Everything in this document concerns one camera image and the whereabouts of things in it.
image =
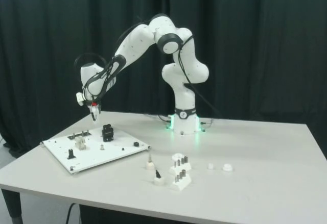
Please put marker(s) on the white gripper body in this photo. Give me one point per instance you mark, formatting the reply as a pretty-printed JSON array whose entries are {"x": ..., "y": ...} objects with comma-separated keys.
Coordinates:
[{"x": 95, "y": 110}]

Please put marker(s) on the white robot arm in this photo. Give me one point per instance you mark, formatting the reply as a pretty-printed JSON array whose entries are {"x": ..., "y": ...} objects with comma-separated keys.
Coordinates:
[{"x": 184, "y": 99}]

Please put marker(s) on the black D-SUB plug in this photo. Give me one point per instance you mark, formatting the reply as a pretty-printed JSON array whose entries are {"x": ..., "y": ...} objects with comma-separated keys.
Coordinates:
[{"x": 107, "y": 133}]

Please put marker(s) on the beige waterproof plug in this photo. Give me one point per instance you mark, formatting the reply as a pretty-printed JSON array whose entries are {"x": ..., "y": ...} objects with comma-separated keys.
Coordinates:
[{"x": 79, "y": 143}]

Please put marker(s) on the white task board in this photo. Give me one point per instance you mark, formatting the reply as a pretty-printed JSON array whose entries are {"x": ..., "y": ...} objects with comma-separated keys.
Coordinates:
[{"x": 89, "y": 157}]

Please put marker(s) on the black USB plug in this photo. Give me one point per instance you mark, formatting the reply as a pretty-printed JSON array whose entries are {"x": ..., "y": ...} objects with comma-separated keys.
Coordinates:
[{"x": 70, "y": 154}]

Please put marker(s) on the metal BNC plug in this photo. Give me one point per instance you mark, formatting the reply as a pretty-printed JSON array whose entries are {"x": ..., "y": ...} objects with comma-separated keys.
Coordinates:
[{"x": 150, "y": 159}]

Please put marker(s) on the round white plug holder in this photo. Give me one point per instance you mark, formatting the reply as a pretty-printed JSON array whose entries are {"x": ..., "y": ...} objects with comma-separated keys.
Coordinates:
[{"x": 150, "y": 166}]

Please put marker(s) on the black Ethernet plug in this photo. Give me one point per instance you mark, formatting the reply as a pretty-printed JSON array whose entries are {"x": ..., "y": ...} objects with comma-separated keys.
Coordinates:
[{"x": 157, "y": 175}]

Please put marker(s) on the white large gear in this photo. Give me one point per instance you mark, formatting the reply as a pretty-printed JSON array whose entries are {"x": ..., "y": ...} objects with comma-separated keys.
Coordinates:
[{"x": 178, "y": 155}]

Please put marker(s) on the small white plug holder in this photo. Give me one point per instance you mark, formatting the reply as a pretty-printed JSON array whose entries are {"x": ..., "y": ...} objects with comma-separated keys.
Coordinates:
[{"x": 158, "y": 181}]

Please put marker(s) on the black curtain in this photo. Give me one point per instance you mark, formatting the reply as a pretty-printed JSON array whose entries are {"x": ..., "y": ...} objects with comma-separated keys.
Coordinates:
[{"x": 38, "y": 30}]

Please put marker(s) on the white peg holder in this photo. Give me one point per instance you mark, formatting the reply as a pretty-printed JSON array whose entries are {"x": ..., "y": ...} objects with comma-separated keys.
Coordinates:
[
  {"x": 182, "y": 185},
  {"x": 180, "y": 170}
]

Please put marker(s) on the black box under table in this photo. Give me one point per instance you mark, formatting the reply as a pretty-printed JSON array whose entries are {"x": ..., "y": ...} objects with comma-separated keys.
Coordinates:
[{"x": 102, "y": 220}]

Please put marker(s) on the white small gear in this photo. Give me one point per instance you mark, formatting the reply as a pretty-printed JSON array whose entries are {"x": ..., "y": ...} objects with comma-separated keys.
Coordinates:
[{"x": 210, "y": 167}]

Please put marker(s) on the dark table leg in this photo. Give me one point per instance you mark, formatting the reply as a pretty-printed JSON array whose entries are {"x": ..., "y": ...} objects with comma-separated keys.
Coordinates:
[{"x": 10, "y": 206}]

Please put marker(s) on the white medium gear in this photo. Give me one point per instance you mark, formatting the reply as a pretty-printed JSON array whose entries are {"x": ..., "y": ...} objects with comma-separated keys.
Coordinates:
[{"x": 227, "y": 168}]

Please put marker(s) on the small white camera box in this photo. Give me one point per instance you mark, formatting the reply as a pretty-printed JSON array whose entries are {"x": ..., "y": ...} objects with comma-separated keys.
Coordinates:
[{"x": 79, "y": 99}]

